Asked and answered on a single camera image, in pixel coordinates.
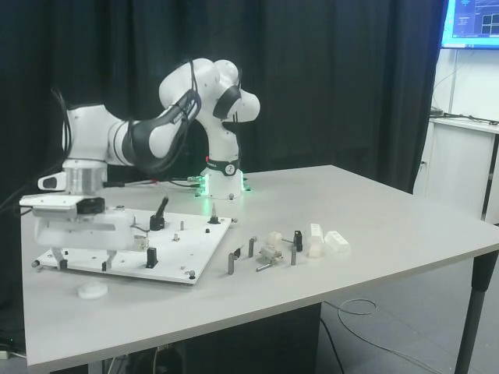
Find small white peg holder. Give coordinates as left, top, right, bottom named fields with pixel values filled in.
left=259, top=245, right=283, bottom=266

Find white large gear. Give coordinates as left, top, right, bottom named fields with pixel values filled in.
left=76, top=282, right=108, bottom=301

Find long white holder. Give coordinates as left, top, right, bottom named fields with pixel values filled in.
left=307, top=222, right=326, bottom=245

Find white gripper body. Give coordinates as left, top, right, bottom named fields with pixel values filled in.
left=33, top=208, right=136, bottom=251

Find white cabinet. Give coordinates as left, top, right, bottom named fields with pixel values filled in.
left=412, top=115, right=499, bottom=226

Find wide white holder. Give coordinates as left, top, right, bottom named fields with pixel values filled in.
left=324, top=230, right=352, bottom=255

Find black table leg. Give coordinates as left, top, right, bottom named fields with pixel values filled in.
left=454, top=249, right=499, bottom=374

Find black base cables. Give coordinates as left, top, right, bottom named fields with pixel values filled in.
left=128, top=175, right=206, bottom=192

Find thin black rod red tag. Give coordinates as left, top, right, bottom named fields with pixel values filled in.
left=150, top=178, right=171, bottom=220

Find white task board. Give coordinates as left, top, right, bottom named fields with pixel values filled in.
left=31, top=206, right=239, bottom=282

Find blue screen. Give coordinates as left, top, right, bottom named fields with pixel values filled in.
left=440, top=0, right=499, bottom=51

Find black curtain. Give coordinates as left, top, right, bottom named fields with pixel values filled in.
left=0, top=0, right=450, bottom=351

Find grey floor cable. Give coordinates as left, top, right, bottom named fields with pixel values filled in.
left=337, top=298, right=469, bottom=374

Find black plug with thin pin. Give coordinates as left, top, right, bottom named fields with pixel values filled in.
left=282, top=230, right=305, bottom=252

